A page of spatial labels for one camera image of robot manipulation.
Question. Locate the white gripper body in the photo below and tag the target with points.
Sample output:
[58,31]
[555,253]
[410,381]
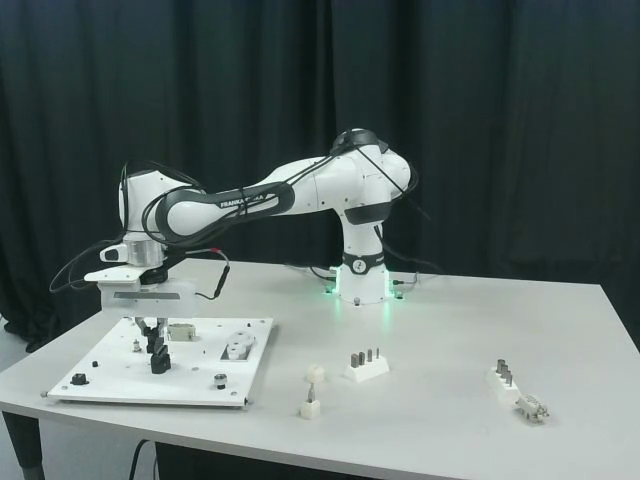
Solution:
[142,304]

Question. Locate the black D-SUB plug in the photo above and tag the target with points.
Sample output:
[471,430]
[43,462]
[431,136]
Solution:
[161,364]

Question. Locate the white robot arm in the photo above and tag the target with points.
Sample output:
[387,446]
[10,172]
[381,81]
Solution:
[305,190]

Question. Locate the metal BNC plug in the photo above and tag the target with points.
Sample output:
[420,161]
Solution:
[135,345]

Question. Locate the flat white mounting plate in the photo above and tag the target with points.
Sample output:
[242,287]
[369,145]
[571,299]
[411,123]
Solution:
[112,275]

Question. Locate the white task board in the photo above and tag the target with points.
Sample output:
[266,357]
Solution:
[200,370]

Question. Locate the white medium gear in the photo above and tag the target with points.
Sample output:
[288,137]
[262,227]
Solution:
[233,353]

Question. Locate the metal bolt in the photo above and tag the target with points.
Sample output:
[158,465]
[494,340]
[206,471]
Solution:
[218,381]

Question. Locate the white large gear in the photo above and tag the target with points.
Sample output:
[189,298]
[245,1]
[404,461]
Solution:
[242,340]

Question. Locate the small white block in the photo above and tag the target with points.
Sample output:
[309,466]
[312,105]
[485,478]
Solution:
[316,375]

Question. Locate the black table leg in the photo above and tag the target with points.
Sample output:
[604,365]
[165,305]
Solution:
[22,445]

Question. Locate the white single peg holder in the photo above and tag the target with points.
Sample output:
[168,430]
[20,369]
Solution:
[309,408]

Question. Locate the white four-hole peg holder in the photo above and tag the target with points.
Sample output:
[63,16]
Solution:
[366,371]
[500,387]

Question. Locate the black curtain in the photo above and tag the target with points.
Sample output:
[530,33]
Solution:
[200,100]

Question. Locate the grey waterproof plug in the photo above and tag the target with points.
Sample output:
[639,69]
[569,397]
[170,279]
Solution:
[532,405]

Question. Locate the small white camera box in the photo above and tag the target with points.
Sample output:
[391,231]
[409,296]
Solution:
[112,254]

